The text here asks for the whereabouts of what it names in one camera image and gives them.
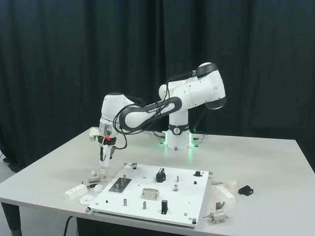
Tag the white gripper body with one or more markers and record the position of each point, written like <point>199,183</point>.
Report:
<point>106,159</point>

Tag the metal square peg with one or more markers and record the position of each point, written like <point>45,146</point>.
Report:
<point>144,205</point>

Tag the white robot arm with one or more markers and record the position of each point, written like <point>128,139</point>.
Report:
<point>179,120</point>

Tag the white peg holder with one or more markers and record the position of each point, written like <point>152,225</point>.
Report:
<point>225,194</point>
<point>76,192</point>

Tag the cream cube holder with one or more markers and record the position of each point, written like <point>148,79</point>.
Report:
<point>101,174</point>
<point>232,184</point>

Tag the white small gear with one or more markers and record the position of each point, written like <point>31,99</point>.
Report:
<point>93,173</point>

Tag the metal bolt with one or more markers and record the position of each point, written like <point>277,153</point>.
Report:
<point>134,165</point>

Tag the white medium gear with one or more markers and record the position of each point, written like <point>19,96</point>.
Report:
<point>98,188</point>

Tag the small black plug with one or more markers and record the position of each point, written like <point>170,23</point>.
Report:
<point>91,186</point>

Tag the white large gear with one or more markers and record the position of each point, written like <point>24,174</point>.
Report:
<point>86,200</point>

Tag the black under-table cabinet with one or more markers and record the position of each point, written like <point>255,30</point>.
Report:
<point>123,228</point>

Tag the metal BNC plug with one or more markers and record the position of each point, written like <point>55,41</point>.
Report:
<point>175,188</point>

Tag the white task board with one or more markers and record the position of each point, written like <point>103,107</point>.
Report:
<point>187,196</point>

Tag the dark table leg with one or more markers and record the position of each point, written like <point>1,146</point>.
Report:
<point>11,218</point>

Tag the small flat metal piece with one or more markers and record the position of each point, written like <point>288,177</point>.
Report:
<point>216,182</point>

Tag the beige multi-pin plug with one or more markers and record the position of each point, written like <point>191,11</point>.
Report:
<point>218,213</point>

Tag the black curtain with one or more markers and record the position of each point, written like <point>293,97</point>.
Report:
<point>49,49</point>

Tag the black block plug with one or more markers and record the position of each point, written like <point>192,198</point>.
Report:
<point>246,190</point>

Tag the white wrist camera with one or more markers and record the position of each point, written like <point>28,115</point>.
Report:
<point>94,134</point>

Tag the bent metal bracket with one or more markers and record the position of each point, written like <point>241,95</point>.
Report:
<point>219,205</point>

